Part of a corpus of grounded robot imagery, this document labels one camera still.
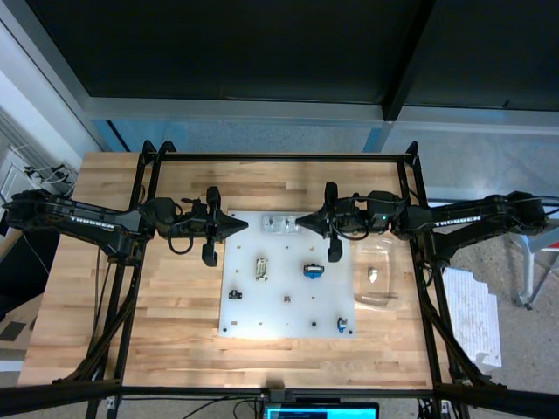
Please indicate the white task board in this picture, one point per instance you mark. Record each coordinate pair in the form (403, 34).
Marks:
(262, 314)

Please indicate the white connector part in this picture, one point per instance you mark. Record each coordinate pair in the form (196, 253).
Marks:
(372, 274)

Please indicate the white power strip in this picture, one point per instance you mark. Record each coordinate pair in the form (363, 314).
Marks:
(48, 174)

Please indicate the clear acrylic block with posts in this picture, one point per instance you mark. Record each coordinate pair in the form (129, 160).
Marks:
(277, 224)

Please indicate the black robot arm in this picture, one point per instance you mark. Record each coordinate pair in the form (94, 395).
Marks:
(87, 220)
(454, 220)

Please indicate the black table-level camera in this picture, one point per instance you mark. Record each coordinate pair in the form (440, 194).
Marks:
(276, 393)

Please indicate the beige rectangular connector housing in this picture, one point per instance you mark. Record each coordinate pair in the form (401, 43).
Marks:
(261, 267)

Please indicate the grey metal stand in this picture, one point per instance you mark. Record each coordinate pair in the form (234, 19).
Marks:
(528, 270)

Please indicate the clear plastic tub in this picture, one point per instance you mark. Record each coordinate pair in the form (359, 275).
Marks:
(380, 299)

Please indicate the black clamp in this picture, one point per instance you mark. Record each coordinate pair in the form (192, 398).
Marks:
(236, 294)

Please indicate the brown cardboard box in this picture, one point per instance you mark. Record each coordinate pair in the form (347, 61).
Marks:
(26, 314)

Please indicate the blue D-sub connector mount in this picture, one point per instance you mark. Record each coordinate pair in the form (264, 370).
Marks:
(312, 271)

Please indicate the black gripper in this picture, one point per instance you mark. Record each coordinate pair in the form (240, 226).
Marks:
(336, 220)
(211, 222)

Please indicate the laptop screen blue edge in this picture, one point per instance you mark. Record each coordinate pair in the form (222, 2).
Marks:
(319, 412)

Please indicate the black backdrop post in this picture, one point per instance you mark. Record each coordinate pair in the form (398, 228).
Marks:
(410, 57)

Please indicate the small metal connector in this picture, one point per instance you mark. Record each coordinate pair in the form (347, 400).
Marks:
(287, 299)

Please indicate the black table frame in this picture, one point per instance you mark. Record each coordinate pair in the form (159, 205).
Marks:
(43, 396)

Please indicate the blue RJ45 socket mount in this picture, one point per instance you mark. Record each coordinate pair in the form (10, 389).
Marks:
(337, 325)

